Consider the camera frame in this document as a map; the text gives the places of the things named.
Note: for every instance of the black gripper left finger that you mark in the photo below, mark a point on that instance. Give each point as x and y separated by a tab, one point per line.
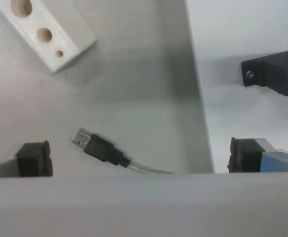
32	160

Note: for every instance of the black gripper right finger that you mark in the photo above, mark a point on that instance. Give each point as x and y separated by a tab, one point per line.
247	155

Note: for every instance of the black USB plug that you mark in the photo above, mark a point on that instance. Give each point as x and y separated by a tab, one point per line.
99	148

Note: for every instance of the white task board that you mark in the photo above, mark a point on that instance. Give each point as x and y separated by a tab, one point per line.
245	111

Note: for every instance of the white holder with round holes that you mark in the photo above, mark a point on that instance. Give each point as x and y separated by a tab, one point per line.
47	32

